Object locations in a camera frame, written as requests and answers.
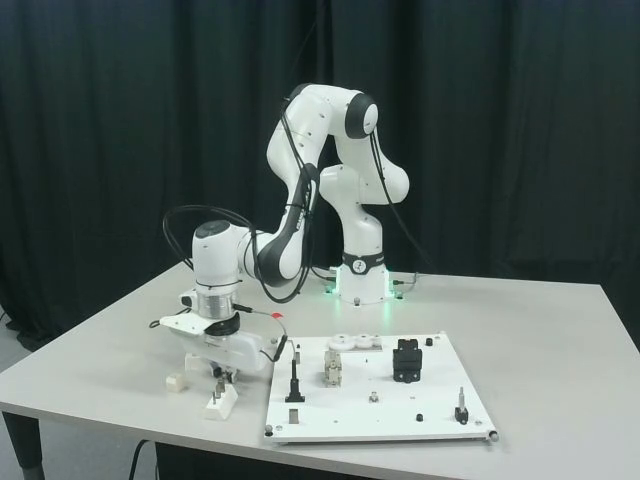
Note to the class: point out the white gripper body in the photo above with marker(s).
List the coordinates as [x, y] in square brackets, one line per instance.
[230, 352]

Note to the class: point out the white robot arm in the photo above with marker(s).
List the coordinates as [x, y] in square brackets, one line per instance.
[360, 220]

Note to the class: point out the white long peg holder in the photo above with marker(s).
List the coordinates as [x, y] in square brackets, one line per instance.
[220, 406]
[195, 363]

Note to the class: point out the white small cube holder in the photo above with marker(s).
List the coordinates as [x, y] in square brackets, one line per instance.
[176, 383]

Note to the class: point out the thin black rod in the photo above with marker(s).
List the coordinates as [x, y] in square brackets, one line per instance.
[282, 348]

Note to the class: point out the flat white mounting plate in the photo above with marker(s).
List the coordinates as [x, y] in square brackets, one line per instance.
[185, 324]

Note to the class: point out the black plug with thin rod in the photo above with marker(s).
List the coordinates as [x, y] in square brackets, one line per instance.
[295, 395]

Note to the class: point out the white small gear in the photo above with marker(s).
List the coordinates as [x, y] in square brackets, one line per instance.
[340, 343]

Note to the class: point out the white large gear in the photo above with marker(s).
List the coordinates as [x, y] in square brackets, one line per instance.
[365, 340]

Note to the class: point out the white task board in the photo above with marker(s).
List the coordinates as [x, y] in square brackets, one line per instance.
[380, 400]

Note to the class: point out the black D-SUB plug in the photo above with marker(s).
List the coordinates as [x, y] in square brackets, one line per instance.
[405, 361]

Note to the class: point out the black table leg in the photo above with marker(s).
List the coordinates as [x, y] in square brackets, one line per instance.
[21, 442]

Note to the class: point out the metal tipped black plug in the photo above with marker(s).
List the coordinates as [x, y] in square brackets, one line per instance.
[460, 411]

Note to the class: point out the black curtain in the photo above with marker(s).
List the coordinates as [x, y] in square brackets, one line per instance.
[100, 125]

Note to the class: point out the small white camera box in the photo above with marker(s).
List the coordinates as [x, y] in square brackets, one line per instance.
[189, 297]

